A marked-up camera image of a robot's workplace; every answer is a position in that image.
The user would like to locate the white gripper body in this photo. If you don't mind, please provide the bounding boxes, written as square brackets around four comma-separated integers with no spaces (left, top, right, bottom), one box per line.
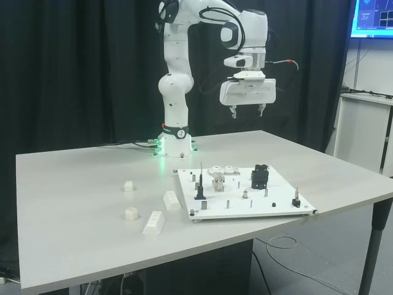
[219,78,276,107]

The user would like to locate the beige metal waterproof plug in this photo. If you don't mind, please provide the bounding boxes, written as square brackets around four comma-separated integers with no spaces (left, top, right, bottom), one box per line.
[211,171,226,194]

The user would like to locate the black D-SUB plug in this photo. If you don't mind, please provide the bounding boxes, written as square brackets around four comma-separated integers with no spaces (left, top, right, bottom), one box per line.
[251,164,271,190]

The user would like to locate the black Ethernet plug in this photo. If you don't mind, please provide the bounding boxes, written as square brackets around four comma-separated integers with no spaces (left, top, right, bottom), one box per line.
[196,162,206,196]

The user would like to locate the metal USB plug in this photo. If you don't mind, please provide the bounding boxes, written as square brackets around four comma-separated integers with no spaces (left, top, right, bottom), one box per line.
[292,186,303,208]

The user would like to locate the white task board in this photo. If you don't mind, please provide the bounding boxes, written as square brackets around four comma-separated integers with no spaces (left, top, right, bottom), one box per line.
[173,165,319,222]

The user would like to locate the white cabinet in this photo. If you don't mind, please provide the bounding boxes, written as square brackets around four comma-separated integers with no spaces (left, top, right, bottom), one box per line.
[325,92,393,179]

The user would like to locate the long white peg holder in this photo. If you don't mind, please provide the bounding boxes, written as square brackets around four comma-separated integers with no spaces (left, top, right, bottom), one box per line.
[162,191,181,211]
[142,210,165,236]

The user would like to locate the blue screen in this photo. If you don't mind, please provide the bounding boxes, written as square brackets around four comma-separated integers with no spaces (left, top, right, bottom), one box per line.
[349,0,393,40]

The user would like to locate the black curtain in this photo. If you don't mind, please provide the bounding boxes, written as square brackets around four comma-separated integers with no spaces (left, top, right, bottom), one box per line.
[0,0,354,277]

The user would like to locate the dark table leg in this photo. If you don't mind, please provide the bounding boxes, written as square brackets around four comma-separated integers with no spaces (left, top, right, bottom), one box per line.
[359,199,386,295]

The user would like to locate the flat white mount plate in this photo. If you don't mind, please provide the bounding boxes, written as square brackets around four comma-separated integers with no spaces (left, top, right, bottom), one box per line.
[232,71,265,82]

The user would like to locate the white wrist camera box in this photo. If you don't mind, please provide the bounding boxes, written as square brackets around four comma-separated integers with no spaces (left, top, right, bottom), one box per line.
[223,55,248,68]

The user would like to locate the black looped wrist cable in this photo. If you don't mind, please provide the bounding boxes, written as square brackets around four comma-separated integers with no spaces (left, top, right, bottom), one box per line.
[198,2,246,93]

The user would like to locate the black base cables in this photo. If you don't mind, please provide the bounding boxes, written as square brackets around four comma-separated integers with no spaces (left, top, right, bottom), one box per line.
[101,140,163,150]

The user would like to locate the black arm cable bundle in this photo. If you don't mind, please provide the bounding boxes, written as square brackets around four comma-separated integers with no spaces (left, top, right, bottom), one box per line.
[155,0,174,32]

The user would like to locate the grey floor cable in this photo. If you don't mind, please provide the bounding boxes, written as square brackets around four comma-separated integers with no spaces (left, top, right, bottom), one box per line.
[251,235,308,295]

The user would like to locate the black floor cable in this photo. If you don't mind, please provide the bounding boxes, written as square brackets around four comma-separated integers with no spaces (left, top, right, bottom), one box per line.
[251,251,277,295]

